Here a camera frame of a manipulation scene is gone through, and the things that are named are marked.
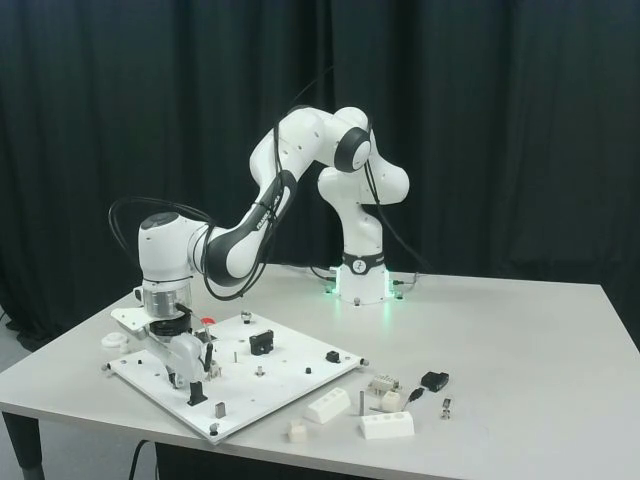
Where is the beige waterproof plug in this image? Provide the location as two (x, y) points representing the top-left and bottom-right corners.
(368, 374), (397, 399)

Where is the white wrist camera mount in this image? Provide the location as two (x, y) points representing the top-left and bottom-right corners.
(110, 287), (152, 338)

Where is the black curtain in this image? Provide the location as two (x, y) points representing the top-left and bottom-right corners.
(0, 0), (640, 332)

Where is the black rod with red tag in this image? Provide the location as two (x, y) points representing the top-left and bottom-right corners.
(199, 315), (218, 370)

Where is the black D-SUB plug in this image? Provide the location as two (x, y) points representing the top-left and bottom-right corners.
(420, 370), (451, 392)

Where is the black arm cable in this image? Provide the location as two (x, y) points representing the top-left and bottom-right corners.
(107, 64), (426, 302)

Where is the white task board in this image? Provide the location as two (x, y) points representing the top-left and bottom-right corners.
(102, 310), (369, 444)

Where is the white peg holder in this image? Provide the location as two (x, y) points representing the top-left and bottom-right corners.
(358, 410), (417, 442)
(305, 386), (349, 423)

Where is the black table leg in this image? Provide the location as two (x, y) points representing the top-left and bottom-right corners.
(1, 411), (42, 480)

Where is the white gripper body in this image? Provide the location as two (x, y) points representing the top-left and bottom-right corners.
(148, 332), (207, 390)

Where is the black cable under table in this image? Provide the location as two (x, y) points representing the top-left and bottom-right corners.
(131, 438), (158, 480)

